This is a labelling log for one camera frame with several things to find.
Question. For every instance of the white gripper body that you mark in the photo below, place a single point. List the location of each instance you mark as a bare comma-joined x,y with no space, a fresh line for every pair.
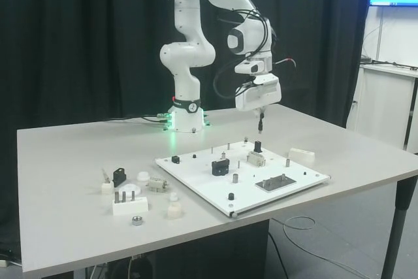
261,96

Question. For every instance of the black USB plug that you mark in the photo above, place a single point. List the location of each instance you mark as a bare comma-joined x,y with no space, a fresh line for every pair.
260,124

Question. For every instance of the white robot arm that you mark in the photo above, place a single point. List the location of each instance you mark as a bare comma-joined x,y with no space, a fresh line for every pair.
186,14

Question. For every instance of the white empty holder block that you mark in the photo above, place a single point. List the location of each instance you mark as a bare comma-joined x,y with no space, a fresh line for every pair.
301,155

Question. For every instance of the white task board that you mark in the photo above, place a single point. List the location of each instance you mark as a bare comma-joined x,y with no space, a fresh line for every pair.
254,190

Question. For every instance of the white cabinet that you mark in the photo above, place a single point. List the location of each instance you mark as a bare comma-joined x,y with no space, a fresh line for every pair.
382,106

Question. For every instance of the white small gear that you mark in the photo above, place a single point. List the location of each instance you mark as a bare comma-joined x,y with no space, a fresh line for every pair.
173,197

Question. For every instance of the beige D-SUB plug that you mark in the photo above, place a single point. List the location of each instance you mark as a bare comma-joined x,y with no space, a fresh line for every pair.
154,185

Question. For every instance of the white round plug holder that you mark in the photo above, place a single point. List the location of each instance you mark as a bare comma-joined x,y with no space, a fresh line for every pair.
174,211

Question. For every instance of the white medium gear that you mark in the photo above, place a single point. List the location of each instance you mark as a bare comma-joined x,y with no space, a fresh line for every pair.
142,176

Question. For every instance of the white large gear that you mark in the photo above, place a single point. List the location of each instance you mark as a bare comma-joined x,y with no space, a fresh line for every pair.
132,189

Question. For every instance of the metal round peg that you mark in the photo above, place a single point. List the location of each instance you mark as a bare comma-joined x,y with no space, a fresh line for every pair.
124,196
133,195

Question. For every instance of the white peg holder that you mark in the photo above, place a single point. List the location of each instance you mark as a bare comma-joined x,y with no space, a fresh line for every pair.
130,207

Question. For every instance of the metal hex nut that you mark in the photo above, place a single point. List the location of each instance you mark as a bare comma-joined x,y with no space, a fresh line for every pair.
137,221

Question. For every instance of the metal square peg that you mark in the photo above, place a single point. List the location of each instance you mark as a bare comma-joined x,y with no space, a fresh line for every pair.
116,196

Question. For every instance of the small white plug holder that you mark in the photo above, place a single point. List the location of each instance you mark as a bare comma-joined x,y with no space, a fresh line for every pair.
106,188

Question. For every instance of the black table leg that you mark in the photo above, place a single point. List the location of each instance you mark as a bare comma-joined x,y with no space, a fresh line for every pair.
396,226

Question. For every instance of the black curtain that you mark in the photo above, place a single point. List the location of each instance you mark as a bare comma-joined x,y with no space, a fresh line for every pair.
65,30

